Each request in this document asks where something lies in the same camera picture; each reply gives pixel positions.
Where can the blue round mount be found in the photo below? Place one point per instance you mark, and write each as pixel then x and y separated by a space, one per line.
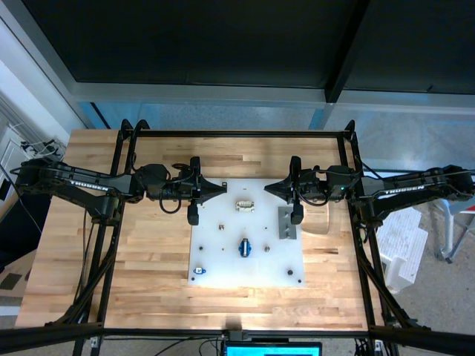
pixel 240 247

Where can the grey multi-pin connector housing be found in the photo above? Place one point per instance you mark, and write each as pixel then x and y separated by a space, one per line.
pixel 245 206

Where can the white task board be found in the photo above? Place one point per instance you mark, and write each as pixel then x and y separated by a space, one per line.
pixel 230 267

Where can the black aluminium table frame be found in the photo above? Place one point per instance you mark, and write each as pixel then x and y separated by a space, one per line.
pixel 237 133

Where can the brown cardboard box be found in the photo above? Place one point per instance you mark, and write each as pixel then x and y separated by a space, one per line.
pixel 15 274

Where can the small black table camera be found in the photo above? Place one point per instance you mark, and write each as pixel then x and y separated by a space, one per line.
pixel 234 332

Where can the grey metal holder plate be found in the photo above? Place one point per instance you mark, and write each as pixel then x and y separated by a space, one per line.
pixel 285 224

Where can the white foam packing block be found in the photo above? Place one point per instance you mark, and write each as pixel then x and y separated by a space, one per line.
pixel 401 252

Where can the laptop screen with blue edge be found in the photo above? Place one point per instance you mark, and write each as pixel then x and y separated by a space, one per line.
pixel 271 350

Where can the black wall pillar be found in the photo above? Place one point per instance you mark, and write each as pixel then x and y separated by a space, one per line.
pixel 334 92

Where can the blue square base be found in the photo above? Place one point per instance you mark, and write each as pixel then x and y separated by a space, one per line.
pixel 204 271

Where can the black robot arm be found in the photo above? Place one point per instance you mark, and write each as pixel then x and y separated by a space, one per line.
pixel 401 191
pixel 89 183

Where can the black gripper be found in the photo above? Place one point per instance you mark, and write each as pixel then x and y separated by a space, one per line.
pixel 295 167
pixel 194 167

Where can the grey metal stand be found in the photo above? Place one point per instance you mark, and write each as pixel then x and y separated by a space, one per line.
pixel 449 230

